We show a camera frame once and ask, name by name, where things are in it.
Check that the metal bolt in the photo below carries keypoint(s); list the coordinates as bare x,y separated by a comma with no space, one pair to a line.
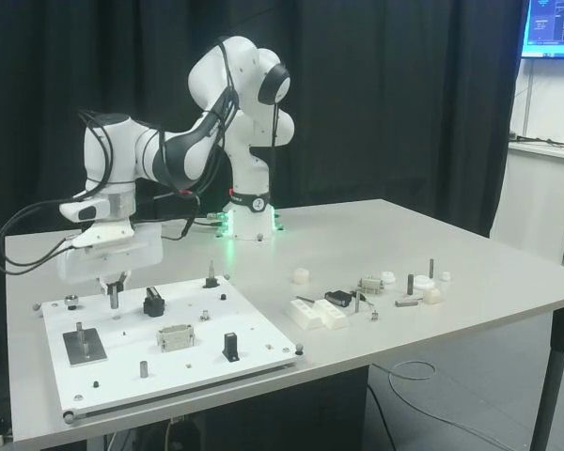
71,301

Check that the black D-SUB plug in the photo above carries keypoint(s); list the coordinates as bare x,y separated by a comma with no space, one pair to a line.
338,299

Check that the black box under table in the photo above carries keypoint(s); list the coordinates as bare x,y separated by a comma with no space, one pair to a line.
263,413

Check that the white large gear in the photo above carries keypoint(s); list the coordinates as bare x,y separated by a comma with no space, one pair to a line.
424,283

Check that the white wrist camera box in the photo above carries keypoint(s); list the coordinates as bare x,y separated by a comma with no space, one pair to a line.
85,210

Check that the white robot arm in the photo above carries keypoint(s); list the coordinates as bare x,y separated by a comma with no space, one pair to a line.
244,155

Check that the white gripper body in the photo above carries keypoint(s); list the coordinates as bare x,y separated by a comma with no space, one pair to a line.
122,256

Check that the black curtain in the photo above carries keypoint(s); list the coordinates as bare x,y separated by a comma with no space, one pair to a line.
380,94

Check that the white peg holder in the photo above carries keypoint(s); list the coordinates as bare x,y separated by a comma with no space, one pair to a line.
333,315
303,314

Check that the black table leg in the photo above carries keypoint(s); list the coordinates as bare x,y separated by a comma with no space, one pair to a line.
550,376

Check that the beige waterproof plug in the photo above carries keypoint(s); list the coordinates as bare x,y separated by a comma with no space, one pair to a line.
370,285

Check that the metal square peg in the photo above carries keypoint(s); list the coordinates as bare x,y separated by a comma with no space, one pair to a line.
406,301
410,285

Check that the white task board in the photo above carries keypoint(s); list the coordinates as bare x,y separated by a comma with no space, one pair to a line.
169,347

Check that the white small gear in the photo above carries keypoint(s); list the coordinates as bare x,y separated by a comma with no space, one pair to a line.
388,277
445,276

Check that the white small holder block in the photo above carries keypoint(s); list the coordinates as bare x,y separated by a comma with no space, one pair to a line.
300,275

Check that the blue monitor screen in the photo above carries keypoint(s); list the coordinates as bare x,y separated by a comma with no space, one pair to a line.
552,28

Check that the metal round peg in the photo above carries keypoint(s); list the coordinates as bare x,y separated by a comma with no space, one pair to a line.
356,303
431,269
144,369
114,300

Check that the small metal BNC plug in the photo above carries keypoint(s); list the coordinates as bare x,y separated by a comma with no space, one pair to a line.
374,316

